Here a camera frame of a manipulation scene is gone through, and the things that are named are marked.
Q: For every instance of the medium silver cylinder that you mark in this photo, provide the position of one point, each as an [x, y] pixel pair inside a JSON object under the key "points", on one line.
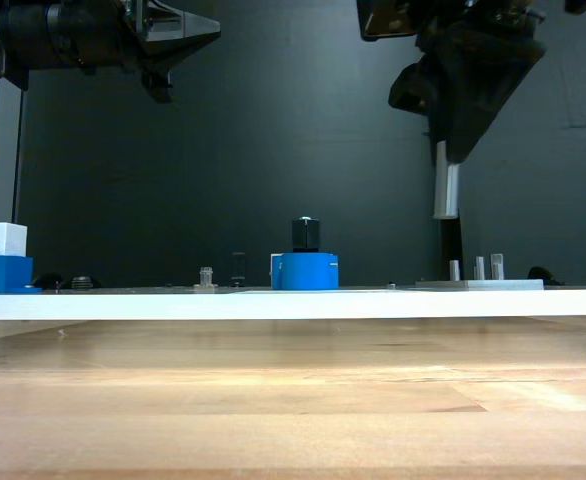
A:
{"points": [[479, 267]]}

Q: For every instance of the small clear connector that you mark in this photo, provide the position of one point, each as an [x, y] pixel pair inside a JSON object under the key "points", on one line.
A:
{"points": [[205, 280]]}

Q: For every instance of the grey peg plate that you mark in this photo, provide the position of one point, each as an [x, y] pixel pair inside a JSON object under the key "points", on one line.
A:
{"points": [[478, 284]]}

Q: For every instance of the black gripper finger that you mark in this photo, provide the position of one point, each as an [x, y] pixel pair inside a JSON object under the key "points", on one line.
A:
{"points": [[173, 25], [473, 90], [173, 52]]}

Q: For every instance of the white board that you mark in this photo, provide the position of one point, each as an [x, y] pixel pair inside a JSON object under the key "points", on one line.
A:
{"points": [[293, 305]]}

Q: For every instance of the blue round holder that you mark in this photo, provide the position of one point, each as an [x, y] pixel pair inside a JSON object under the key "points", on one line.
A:
{"points": [[303, 272]]}

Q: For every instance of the black square plug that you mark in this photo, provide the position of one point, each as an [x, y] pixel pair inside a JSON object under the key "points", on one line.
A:
{"points": [[305, 237]]}

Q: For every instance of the silver 16mm cylinder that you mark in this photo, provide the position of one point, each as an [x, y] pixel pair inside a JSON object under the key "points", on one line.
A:
{"points": [[445, 190]]}

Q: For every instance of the black ribbed plug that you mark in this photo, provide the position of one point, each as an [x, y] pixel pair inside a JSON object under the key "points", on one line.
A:
{"points": [[83, 282]]}

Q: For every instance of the black upright connector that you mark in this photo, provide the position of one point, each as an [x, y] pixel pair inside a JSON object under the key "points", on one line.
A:
{"points": [[238, 267]]}

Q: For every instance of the thin short silver cylinder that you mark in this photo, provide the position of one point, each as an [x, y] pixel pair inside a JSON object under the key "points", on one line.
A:
{"points": [[454, 270]]}

